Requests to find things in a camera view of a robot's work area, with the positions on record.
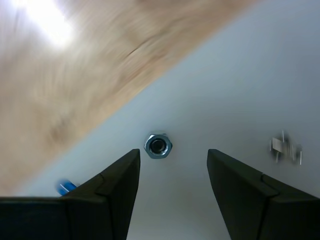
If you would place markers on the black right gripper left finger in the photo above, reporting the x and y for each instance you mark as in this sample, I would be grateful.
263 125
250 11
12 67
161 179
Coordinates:
100 212

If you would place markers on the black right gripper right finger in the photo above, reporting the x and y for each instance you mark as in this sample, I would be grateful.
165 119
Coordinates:
250 212

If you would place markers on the silver M12 hex nut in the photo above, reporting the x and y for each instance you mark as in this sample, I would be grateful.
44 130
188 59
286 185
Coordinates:
158 156

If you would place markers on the small blue connector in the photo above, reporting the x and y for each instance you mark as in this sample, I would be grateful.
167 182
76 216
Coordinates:
65 187

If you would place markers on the small metal connector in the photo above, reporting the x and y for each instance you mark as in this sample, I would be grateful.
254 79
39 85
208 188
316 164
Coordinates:
277 146

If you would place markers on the white plastic task board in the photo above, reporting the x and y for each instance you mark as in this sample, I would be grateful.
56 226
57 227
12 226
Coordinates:
225 87

